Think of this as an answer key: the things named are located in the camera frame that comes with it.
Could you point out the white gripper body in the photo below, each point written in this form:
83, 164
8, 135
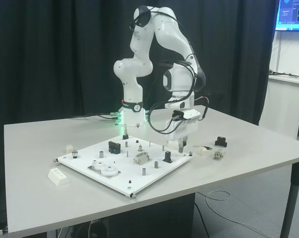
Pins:
183, 129

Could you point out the metal square peg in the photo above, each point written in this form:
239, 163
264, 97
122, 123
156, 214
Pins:
181, 149

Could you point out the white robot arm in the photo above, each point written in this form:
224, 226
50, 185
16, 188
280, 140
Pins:
139, 81

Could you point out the metal round peg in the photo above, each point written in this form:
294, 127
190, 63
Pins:
155, 164
143, 171
100, 154
126, 144

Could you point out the white peg holder with holes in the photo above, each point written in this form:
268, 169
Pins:
58, 176

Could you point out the black USB plug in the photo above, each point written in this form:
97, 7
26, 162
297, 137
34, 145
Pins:
167, 156

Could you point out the small white plug holder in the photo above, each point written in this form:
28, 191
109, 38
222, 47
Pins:
202, 151

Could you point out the clear Ethernet plug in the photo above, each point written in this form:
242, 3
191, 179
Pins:
218, 154

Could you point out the black D-SUB plug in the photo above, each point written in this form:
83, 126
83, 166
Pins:
220, 141

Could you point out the small black stand with pin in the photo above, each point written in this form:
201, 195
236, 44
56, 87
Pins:
125, 136

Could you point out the white task board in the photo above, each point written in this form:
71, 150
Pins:
129, 178

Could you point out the black Ethernet socket block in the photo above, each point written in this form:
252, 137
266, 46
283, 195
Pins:
114, 146

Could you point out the white large gear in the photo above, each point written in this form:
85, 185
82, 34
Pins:
109, 171

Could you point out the white medium gear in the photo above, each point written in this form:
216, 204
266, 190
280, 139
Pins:
97, 165

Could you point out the white cabinet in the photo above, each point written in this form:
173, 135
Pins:
285, 106

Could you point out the round metal waterproof plug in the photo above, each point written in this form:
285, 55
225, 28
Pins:
74, 154

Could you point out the small white holder block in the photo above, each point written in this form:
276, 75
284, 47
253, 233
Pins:
68, 148

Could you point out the grey table leg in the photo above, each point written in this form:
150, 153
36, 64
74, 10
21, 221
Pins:
291, 198

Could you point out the black curtains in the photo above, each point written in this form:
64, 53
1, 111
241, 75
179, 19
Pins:
53, 62

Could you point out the blue screen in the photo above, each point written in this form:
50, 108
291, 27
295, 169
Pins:
291, 15

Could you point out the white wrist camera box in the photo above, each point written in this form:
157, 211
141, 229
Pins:
189, 114

